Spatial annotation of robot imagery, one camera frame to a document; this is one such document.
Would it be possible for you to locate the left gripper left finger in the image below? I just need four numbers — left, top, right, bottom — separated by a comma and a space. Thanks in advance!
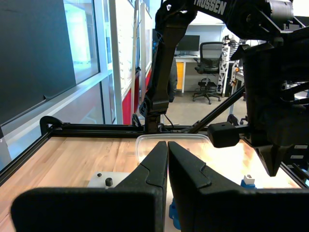
11, 141, 169, 232

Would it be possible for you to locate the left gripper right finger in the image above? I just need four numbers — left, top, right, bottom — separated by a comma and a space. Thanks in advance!
168, 141, 309, 232

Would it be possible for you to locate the blue holder with white socket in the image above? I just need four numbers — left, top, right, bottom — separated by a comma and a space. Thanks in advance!
240, 174, 258, 189

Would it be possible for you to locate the blue holder with black block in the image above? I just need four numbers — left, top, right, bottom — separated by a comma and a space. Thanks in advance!
169, 198, 182, 229

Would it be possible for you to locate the clear plastic tub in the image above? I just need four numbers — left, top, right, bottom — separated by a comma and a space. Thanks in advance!
134, 134, 211, 168

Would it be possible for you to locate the white lattice robot structure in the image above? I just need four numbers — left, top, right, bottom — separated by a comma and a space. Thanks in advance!
217, 35, 242, 94

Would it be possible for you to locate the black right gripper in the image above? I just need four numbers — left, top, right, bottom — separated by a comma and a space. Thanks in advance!
207, 106, 309, 177

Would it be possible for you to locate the black aluminium frame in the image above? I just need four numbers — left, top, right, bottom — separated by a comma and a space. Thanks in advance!
0, 84, 309, 194

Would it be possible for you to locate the white desk with yellow cabinet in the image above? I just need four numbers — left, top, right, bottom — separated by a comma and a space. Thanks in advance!
175, 55, 239, 94

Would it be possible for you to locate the black computer monitor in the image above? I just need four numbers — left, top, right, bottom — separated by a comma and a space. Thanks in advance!
177, 35, 200, 55

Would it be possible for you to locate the person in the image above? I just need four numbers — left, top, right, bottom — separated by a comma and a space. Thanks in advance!
168, 57, 178, 103

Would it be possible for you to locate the black mesh office chair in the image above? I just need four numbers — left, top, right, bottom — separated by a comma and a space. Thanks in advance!
192, 42, 225, 105

